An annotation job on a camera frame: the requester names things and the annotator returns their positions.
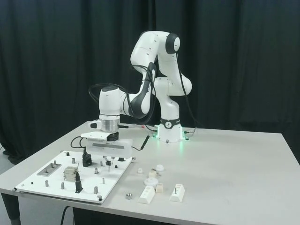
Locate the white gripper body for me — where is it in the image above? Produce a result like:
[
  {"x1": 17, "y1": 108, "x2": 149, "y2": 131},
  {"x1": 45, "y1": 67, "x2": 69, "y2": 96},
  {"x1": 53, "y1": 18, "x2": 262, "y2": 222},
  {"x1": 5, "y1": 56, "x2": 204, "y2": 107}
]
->
[{"x1": 86, "y1": 138, "x2": 134, "y2": 158}]

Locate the white two-hole peg holder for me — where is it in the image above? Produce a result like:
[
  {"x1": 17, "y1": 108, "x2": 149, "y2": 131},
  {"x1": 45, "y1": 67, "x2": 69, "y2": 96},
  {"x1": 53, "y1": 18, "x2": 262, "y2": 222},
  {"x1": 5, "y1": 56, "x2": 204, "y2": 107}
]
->
[{"x1": 138, "y1": 186, "x2": 156, "y2": 204}]

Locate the white narrow peg holder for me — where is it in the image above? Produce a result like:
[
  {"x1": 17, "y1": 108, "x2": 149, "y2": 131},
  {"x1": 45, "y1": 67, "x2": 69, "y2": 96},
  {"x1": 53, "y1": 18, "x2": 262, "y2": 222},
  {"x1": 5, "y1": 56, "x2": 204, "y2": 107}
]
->
[{"x1": 169, "y1": 183, "x2": 186, "y2": 202}]

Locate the black flange band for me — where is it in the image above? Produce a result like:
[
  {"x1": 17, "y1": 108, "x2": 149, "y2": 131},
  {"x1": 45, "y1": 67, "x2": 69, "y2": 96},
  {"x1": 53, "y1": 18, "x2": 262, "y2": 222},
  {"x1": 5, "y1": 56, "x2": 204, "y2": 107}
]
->
[{"x1": 106, "y1": 132, "x2": 120, "y2": 142}]

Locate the black stepped plug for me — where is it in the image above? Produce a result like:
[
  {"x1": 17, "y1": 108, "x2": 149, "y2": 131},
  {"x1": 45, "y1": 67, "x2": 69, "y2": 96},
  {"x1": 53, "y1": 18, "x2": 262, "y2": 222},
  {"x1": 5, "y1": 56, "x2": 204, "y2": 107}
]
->
[{"x1": 82, "y1": 151, "x2": 93, "y2": 167}]

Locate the white task board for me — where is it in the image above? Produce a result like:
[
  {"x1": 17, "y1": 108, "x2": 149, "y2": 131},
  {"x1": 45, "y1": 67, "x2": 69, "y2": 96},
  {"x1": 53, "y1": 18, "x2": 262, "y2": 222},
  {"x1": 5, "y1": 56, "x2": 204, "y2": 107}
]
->
[{"x1": 13, "y1": 150, "x2": 134, "y2": 205}]

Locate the tall black plug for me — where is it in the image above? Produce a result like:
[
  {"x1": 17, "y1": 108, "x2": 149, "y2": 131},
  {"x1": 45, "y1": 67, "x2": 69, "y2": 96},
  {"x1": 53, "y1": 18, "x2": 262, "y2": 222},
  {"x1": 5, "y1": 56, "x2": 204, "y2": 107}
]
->
[{"x1": 74, "y1": 172, "x2": 84, "y2": 194}]

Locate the black table leg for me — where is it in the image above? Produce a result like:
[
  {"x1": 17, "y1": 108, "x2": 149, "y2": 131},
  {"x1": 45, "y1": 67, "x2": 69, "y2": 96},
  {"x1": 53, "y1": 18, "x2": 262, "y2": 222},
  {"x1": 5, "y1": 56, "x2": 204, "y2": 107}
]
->
[{"x1": 1, "y1": 191, "x2": 20, "y2": 225}]

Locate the black curtain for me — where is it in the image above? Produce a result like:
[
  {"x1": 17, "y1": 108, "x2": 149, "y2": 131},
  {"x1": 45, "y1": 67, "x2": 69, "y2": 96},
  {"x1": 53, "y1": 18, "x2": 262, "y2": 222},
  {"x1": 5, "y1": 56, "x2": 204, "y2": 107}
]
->
[{"x1": 0, "y1": 0, "x2": 300, "y2": 162}]

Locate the flat white mount plate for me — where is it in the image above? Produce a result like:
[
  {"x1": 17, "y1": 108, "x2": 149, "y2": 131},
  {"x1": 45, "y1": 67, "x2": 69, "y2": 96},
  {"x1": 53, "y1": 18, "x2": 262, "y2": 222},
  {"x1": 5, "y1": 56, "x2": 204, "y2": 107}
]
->
[{"x1": 80, "y1": 131, "x2": 116, "y2": 143}]

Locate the silver flange ring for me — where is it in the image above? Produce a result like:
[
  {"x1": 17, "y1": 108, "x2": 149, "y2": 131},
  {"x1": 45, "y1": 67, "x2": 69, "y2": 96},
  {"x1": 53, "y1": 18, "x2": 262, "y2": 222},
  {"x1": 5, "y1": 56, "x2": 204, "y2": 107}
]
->
[{"x1": 100, "y1": 118, "x2": 120, "y2": 132}]

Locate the thin black rod on wire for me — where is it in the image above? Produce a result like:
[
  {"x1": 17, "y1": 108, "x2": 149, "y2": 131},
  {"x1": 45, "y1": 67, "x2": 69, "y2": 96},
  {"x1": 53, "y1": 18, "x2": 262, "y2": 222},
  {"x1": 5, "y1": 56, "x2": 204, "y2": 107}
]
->
[{"x1": 131, "y1": 134, "x2": 151, "y2": 151}]

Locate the black looped camera cable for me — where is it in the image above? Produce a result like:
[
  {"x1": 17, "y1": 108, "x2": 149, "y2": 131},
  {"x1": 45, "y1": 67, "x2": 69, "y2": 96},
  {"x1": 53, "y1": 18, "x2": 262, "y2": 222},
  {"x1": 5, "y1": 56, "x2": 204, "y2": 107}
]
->
[{"x1": 71, "y1": 136, "x2": 88, "y2": 154}]

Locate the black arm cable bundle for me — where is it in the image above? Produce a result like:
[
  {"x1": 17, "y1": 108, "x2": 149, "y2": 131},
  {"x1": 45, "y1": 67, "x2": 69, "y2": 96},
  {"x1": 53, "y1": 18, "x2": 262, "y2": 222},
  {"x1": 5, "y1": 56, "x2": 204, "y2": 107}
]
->
[{"x1": 88, "y1": 62, "x2": 158, "y2": 125}]

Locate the black cable under table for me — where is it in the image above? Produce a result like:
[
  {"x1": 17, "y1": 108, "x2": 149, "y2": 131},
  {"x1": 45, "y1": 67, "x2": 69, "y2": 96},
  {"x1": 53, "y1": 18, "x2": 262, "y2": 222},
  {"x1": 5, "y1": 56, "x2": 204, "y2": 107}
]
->
[{"x1": 61, "y1": 205, "x2": 74, "y2": 225}]

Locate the black cable to table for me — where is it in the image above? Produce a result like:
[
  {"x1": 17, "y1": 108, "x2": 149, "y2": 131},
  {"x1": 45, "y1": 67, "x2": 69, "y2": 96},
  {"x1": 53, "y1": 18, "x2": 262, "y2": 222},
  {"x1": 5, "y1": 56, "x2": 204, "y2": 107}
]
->
[{"x1": 176, "y1": 52, "x2": 199, "y2": 132}]

